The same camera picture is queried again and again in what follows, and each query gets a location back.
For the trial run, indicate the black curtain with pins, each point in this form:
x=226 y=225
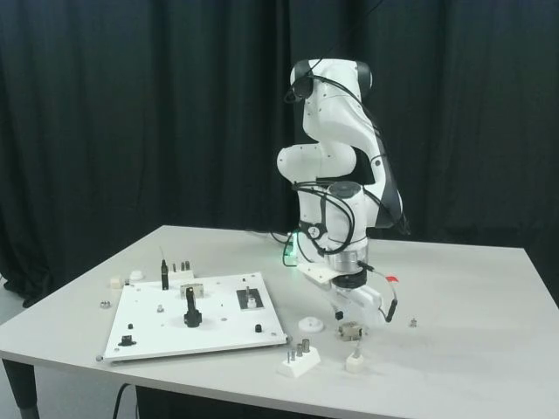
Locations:
x=131 y=109

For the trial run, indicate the white flat mount plate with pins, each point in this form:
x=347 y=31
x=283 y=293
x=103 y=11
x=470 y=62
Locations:
x=318 y=273

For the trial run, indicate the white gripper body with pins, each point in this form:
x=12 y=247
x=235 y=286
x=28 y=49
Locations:
x=360 y=303

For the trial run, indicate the black waterproof plug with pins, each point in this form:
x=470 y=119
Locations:
x=191 y=312

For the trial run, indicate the white task board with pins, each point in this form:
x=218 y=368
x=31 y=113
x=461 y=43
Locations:
x=209 y=323

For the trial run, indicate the white small gear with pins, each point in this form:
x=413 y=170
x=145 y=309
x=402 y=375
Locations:
x=136 y=275

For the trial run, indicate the white peg holder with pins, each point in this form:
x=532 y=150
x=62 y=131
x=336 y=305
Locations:
x=182 y=275
x=301 y=363

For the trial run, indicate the white large gear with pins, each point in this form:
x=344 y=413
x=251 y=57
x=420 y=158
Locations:
x=311 y=324

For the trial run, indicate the white holder with USB plug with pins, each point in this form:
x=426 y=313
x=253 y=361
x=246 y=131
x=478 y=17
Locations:
x=354 y=360

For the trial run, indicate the black table leg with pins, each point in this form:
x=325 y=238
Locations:
x=19 y=388

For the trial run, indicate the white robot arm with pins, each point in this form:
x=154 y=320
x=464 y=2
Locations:
x=332 y=113

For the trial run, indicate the white small cube holder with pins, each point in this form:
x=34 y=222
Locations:
x=115 y=281

